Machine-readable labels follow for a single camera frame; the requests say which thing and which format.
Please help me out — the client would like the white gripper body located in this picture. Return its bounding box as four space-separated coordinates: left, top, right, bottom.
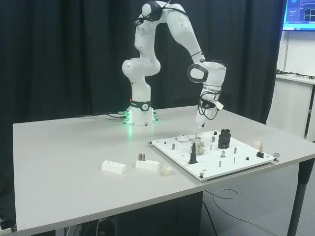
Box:
195 107 219 124

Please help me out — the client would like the white peg holder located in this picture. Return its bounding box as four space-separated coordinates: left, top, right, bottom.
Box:
135 159 159 173
100 159 127 176

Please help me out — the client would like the clear Ethernet plug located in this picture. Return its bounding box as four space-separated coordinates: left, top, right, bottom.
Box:
195 140 206 156

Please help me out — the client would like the black D-SUB plug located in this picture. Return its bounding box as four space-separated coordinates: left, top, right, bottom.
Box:
217 128 232 149

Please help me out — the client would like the black USB plug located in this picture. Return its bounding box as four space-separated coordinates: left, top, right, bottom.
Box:
188 143 199 165

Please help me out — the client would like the white task board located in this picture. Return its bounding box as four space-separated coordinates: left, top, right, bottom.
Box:
147 127 281 183

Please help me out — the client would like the small translucent white block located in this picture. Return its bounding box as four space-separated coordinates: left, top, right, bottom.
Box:
161 165 175 177

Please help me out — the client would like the white cabinet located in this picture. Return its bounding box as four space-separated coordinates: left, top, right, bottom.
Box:
275 73 315 143

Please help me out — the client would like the dark table leg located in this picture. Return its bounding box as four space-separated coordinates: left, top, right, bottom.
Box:
287 161 312 236

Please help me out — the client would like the blue monitor screen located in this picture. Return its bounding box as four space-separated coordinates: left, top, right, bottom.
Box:
281 0 315 32

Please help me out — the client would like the black curtain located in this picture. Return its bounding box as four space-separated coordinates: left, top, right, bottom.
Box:
0 0 288 223

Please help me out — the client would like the white power strip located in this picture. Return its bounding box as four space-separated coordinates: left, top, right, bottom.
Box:
0 219 12 235

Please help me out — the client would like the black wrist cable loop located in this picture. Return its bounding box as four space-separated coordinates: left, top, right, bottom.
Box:
197 91 220 121

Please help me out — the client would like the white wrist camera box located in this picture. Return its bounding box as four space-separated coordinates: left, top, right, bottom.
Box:
200 99 224 111

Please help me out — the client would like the grey floor cable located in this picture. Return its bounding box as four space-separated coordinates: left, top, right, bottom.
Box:
203 188 248 236

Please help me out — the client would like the black base cable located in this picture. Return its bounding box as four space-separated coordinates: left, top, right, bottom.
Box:
83 111 129 119

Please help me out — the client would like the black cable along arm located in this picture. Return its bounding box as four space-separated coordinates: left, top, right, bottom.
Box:
133 0 173 28

